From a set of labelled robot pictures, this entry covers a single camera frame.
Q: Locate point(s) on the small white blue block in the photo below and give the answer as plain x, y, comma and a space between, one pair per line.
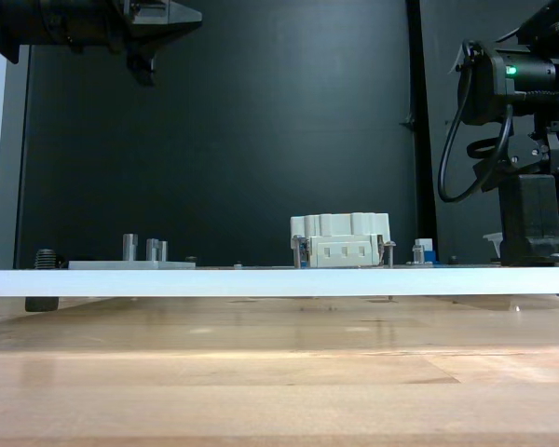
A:
426, 243

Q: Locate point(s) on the beige connector hub with screws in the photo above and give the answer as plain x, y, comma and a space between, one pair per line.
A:
344, 251

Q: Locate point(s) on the black connector housing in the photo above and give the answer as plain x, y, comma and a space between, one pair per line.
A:
531, 219

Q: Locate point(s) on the grey metal plate with pegs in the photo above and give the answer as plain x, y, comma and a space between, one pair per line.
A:
121, 265

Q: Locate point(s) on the black threaded standoff screw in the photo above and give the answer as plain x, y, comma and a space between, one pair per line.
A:
46, 260

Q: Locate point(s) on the white board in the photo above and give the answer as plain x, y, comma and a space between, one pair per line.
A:
279, 281

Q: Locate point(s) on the black vertical post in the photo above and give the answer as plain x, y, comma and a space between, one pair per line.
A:
421, 139

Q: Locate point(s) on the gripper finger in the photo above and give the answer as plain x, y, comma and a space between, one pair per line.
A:
181, 21

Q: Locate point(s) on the small silver stud nut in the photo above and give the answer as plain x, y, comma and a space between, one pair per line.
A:
418, 255

